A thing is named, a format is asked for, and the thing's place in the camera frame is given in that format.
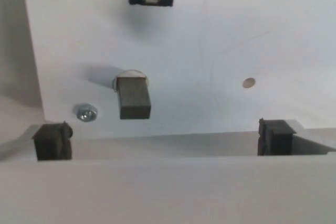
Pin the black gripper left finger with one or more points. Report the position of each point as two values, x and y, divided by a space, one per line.
52 142

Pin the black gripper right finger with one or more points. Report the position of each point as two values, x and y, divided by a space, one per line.
274 138

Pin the metal square peg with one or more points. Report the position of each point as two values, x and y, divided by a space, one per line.
135 100

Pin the white task board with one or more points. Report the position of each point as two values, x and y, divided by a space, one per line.
210 51

